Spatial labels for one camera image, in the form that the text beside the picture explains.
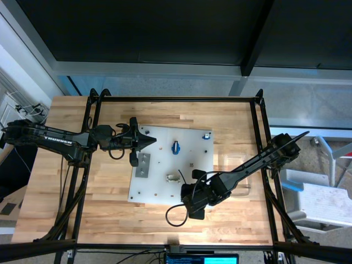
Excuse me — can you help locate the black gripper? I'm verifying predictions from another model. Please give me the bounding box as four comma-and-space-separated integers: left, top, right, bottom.
120, 117, 157, 167
180, 169, 221, 221

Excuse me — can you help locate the grey metal socket plate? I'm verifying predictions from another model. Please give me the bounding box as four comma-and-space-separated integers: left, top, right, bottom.
134, 153, 151, 179

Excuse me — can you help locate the white board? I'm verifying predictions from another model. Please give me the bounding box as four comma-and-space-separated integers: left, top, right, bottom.
126, 125, 215, 211

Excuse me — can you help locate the clear plastic tub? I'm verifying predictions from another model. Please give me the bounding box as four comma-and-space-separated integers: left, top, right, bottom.
216, 152, 252, 197

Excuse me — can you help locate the laptop screen with blue edge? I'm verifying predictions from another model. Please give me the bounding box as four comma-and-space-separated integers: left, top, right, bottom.
164, 252, 239, 264

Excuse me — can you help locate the grey window sill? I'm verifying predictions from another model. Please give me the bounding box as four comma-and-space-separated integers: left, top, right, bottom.
52, 60, 352, 82

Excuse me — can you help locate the white step stool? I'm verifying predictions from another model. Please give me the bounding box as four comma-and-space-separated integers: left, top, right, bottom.
280, 134, 352, 235

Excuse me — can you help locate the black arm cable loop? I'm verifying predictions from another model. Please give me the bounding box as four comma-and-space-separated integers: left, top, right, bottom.
164, 203, 190, 227
108, 142, 125, 161

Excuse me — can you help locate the black metal frame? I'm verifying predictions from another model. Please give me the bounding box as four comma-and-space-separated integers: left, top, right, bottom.
0, 87, 352, 264

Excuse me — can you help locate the black cable bundle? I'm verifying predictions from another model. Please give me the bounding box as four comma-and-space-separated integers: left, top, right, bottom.
13, 103, 46, 118

